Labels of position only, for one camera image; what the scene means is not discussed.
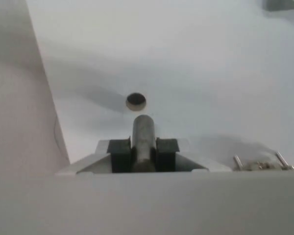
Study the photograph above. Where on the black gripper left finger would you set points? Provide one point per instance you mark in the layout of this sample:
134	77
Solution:
118	156

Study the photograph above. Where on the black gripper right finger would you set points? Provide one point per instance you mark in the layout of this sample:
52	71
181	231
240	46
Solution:
166	156

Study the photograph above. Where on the metal round peg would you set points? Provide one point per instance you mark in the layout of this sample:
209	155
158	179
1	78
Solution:
142	142

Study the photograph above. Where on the thin metal pin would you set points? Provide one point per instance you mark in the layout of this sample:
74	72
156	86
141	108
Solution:
282	160
237	162

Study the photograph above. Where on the white task board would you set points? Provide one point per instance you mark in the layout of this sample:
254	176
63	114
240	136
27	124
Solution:
176	73

